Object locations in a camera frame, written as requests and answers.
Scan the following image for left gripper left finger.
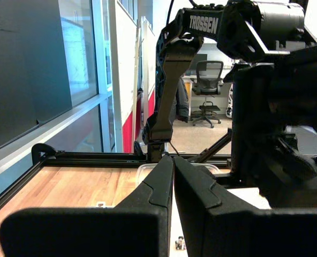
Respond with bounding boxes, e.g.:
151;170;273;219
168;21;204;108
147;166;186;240
0;155;175;257

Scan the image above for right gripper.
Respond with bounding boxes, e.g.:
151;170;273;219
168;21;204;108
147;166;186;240
231;42;317;210

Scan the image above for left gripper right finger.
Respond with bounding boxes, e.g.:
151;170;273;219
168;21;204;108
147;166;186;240
173;156;317;257

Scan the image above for white task board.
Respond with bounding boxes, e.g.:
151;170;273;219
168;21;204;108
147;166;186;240
95;187;271;257

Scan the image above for clear plastic tub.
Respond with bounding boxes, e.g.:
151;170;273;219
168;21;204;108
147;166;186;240
135;163;221;188

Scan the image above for black office chair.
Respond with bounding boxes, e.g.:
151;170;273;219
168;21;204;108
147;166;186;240
190;60;225;129

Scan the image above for black monitor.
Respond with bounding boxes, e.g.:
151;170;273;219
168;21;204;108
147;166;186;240
189;53;209;72

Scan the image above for black aluminium frame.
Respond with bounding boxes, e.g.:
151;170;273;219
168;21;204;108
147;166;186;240
0;143;234;222

